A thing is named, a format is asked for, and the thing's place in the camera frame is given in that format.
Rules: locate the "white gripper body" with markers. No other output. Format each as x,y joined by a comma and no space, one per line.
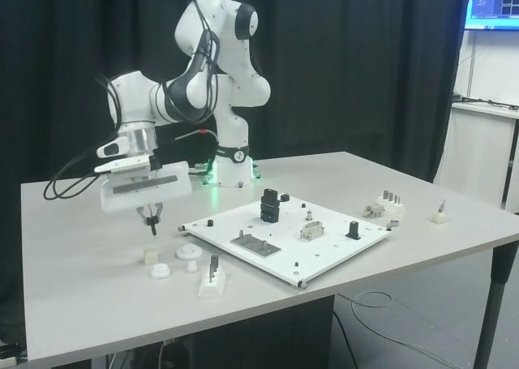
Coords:
162,186

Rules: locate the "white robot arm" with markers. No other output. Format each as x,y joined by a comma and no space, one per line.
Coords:
233,113

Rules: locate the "small white plug holder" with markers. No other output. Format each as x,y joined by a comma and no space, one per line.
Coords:
150,256
439,218

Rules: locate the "flat white mounting plate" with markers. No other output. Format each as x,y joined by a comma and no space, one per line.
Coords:
121,165

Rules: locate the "white large gear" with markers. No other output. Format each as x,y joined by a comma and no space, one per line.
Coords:
189,252

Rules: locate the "thin rod with red tag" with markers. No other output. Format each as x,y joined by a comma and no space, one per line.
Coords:
190,134

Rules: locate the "white medium gear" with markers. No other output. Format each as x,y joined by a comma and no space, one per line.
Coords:
160,272

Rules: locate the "white small gear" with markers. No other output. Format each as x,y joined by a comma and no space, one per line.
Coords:
191,267

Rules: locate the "metal square peg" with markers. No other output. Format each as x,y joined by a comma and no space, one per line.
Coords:
214,263

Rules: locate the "white square peg holder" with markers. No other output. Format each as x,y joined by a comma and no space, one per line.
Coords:
213,288

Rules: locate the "black D-SUB plug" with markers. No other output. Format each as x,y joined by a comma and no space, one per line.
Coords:
268,207

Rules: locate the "white task board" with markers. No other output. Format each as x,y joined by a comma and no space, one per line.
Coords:
324,259

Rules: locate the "black curtains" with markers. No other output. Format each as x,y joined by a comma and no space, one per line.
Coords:
61,28

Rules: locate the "metal waterproof plug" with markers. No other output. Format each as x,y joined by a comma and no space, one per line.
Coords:
373,210

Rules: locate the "large metal round peg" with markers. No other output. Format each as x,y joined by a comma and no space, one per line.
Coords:
385,194

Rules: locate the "white round peg holder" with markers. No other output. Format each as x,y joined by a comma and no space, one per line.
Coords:
395,209

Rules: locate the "metal BNC plug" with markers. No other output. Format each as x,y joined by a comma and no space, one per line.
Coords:
393,224

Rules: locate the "grey Ethernet plug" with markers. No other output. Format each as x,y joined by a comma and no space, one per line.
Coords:
441,207

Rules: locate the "white cabinet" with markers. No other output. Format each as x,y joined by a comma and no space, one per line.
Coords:
478,154

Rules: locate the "black table leg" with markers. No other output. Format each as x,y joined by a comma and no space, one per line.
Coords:
492,304

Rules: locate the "blue screen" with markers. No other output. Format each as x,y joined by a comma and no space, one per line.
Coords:
492,4

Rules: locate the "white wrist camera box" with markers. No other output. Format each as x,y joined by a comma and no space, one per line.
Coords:
111,147

